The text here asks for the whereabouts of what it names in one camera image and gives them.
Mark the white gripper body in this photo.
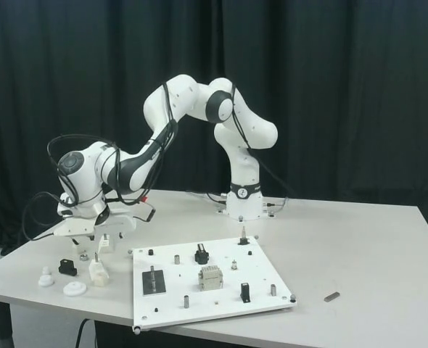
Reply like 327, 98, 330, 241
92, 212, 138, 237

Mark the flat white mounting plate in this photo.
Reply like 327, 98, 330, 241
53, 218, 96, 239

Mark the thin black rod red tag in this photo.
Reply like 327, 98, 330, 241
133, 195, 157, 223

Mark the black D-SUB plug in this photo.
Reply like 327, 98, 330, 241
57, 257, 78, 277

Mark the white large gear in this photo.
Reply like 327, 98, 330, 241
62, 281, 89, 299

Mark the black waterproof plug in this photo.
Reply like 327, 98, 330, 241
193, 244, 210, 266

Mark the white task board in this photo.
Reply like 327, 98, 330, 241
128, 233, 298, 333

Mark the black curtain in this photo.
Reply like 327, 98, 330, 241
0, 0, 428, 257

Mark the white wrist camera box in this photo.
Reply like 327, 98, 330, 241
57, 194, 78, 219

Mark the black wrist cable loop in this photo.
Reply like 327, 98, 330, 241
22, 133, 120, 243

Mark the black cable under table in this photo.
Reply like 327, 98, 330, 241
76, 318, 94, 348

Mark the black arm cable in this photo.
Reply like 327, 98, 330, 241
103, 81, 253, 204

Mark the black cable to table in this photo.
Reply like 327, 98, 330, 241
257, 159, 292, 201

